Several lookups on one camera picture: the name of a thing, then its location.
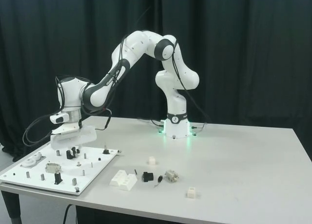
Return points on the white stepped holder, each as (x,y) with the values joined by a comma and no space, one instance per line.
(117,178)
(129,182)

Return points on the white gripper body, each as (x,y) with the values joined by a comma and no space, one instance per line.
(80,136)

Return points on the small white cube holder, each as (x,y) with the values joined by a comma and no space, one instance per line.
(191,191)
(152,159)

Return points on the white small gear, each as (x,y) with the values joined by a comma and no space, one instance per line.
(39,155)

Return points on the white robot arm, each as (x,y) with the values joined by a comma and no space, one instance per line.
(136,42)

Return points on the white large gear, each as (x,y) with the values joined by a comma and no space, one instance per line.
(28,163)

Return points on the black curtains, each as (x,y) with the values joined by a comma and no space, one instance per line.
(48,38)

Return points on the white medium gear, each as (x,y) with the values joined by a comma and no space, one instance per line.
(37,158)

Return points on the white task board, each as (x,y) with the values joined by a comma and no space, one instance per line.
(48,185)

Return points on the metal BNC plug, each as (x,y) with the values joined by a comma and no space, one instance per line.
(159,179)

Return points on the black D-SUB plug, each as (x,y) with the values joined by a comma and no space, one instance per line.
(147,177)

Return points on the grey waterproof plug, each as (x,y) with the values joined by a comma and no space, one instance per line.
(170,176)

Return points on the black table leg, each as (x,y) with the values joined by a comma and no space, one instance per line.
(9,207)

